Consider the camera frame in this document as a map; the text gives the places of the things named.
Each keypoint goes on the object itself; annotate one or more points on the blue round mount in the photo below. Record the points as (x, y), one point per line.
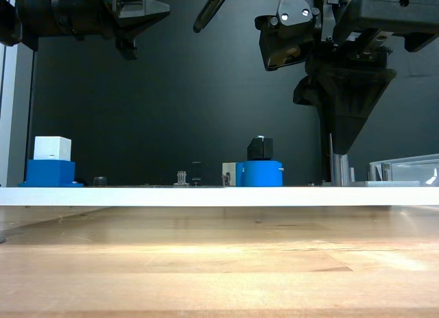
(260, 174)

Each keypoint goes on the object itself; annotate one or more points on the clear plastic tub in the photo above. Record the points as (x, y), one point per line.
(411, 167)

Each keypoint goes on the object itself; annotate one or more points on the blue square mount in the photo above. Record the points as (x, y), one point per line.
(48, 174)

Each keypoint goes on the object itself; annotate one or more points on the small black socket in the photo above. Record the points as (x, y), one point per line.
(196, 169)

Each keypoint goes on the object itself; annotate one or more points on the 16mm steel cylinder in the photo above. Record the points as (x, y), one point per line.
(339, 170)

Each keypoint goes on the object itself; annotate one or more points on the black plug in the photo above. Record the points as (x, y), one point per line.
(259, 148)

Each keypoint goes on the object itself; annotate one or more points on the small metal connector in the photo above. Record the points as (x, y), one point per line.
(181, 179)

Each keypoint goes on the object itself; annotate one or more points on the white task board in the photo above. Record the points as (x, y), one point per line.
(205, 196)

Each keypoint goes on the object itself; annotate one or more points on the grey bar holder block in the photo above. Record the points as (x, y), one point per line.
(370, 183)

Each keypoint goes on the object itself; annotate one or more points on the white square block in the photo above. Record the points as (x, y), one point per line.
(51, 148)

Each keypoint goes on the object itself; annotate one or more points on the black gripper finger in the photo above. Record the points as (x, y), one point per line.
(154, 8)
(353, 102)
(137, 23)
(305, 92)

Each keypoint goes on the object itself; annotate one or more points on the black ribbed knob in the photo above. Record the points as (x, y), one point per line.
(100, 181)

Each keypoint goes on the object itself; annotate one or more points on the beige connector housing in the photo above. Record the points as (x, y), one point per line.
(230, 169)

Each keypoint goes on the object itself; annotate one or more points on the black metal frame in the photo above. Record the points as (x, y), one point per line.
(325, 160)

